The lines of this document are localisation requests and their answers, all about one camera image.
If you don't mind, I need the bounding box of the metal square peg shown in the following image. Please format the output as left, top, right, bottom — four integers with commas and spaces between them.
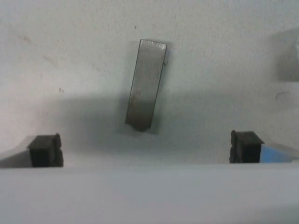
125, 39, 168, 132

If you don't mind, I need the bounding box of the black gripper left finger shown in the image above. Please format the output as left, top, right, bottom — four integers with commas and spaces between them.
0, 133, 64, 168

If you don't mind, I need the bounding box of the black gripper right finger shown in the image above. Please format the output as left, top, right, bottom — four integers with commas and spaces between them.
229, 130, 299, 164

